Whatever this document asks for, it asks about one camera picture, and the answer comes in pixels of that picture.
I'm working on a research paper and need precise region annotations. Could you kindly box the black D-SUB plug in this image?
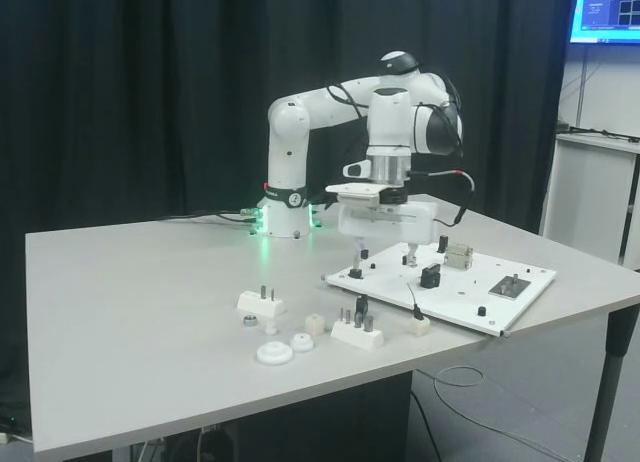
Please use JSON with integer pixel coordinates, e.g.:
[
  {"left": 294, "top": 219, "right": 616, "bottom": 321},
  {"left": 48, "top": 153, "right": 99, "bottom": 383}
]
[{"left": 419, "top": 263, "right": 442, "bottom": 289}]

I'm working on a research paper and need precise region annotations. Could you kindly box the black USB plug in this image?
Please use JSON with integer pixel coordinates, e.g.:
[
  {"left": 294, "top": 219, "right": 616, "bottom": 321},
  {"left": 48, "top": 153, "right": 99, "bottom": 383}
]
[{"left": 407, "top": 281, "right": 424, "bottom": 324}]

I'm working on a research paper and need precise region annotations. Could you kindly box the blue screen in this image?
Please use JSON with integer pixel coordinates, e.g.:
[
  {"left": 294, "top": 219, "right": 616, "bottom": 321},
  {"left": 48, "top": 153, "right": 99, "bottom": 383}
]
[{"left": 568, "top": 0, "right": 640, "bottom": 46}]

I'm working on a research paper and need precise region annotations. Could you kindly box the white task board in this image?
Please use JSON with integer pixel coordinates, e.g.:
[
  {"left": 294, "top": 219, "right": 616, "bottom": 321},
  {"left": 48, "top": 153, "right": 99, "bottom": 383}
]
[{"left": 319, "top": 239, "right": 557, "bottom": 339}]

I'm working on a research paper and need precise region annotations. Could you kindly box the dark table leg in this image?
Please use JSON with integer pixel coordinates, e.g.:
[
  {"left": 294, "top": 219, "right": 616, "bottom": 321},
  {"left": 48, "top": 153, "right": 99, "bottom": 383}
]
[{"left": 583, "top": 311, "right": 627, "bottom": 462}]

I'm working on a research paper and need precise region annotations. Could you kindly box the white large gear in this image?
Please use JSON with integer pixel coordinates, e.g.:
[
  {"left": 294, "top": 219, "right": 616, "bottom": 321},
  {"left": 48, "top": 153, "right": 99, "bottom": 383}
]
[{"left": 256, "top": 341, "right": 294, "bottom": 366}]

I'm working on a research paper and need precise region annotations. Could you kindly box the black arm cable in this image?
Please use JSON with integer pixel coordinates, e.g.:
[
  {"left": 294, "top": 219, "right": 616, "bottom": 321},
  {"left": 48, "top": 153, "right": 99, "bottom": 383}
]
[{"left": 324, "top": 70, "right": 465, "bottom": 159}]

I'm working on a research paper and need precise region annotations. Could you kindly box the black curtain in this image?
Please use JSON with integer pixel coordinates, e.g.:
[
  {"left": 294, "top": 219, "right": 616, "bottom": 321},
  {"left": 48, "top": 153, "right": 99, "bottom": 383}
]
[{"left": 0, "top": 0, "right": 570, "bottom": 436}]

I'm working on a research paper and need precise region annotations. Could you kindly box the black base cable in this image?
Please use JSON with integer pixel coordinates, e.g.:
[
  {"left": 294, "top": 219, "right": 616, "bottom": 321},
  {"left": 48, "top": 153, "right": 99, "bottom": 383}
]
[{"left": 164, "top": 208, "right": 262, "bottom": 227}]

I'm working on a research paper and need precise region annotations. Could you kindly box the thin grey floor cable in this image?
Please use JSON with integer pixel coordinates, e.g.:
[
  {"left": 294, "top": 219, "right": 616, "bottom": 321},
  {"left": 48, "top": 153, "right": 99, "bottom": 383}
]
[{"left": 431, "top": 365, "right": 594, "bottom": 462}]

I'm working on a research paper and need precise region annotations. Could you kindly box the white multi-hole part holder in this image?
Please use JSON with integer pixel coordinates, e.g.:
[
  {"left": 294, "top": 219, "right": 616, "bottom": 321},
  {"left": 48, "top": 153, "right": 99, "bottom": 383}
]
[{"left": 330, "top": 318, "right": 387, "bottom": 353}]

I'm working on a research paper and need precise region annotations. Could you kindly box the white two-peg holder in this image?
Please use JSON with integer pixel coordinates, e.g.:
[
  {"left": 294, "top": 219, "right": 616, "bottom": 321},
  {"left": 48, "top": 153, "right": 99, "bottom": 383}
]
[{"left": 236, "top": 290, "right": 288, "bottom": 318}]

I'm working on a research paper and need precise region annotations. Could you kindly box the white cabinet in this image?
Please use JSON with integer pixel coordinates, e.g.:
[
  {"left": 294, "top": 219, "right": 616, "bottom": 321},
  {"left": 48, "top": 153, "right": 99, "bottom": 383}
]
[{"left": 538, "top": 130, "right": 640, "bottom": 272}]

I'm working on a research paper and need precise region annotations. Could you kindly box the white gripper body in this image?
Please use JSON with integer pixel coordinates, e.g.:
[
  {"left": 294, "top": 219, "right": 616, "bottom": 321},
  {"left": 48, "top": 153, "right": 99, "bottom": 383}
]
[{"left": 335, "top": 199, "right": 442, "bottom": 246}]

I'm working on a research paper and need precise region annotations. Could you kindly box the grey metal connector housing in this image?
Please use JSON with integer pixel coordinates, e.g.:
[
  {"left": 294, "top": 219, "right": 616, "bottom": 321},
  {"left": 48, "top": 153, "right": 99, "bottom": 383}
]
[{"left": 444, "top": 241, "right": 474, "bottom": 273}]

